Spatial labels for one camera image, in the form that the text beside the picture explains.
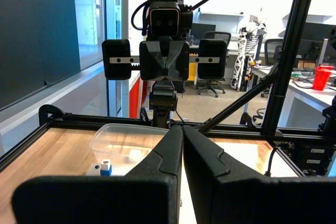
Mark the white desk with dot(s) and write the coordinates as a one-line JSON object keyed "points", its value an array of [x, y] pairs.
{"points": [[309, 98]]}

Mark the white partition board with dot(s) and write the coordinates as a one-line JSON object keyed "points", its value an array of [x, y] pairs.
{"points": [[135, 48]]}

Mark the red bin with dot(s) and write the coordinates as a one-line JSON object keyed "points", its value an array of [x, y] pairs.
{"points": [[321, 78]]}

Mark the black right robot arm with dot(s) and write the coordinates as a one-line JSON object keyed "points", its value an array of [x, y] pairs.
{"points": [[162, 98]]}

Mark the black office chair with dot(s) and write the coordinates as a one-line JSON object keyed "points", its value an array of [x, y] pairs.
{"points": [[211, 87], [271, 51]]}

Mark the blue white connector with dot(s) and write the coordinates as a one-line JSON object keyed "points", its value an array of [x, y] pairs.
{"points": [[105, 170]]}

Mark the yellow cabinet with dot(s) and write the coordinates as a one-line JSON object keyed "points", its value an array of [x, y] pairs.
{"points": [[193, 73]]}

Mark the black aluminium frame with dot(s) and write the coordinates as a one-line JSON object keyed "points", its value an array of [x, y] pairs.
{"points": [[78, 120]]}

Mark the black monitor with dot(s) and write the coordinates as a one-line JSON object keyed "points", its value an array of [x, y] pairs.
{"points": [[323, 35], [204, 31]]}

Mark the black controller box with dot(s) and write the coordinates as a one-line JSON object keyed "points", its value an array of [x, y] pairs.
{"points": [[302, 155]]}

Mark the white lattice stand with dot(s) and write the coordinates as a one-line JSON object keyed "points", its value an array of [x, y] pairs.
{"points": [[237, 72]]}

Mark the clear plastic tub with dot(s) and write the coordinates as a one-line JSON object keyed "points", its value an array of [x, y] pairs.
{"points": [[118, 140]]}

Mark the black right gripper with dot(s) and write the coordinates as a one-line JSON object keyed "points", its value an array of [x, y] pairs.
{"points": [[116, 51]]}

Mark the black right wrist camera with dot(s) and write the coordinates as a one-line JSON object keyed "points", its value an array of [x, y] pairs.
{"points": [[165, 22]]}

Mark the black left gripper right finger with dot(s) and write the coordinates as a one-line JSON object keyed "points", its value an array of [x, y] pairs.
{"points": [[262, 203]]}

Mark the red partition panel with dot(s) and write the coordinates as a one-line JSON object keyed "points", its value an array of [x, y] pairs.
{"points": [[134, 98]]}

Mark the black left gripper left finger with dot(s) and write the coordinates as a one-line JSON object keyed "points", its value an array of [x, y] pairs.
{"points": [[92, 200]]}

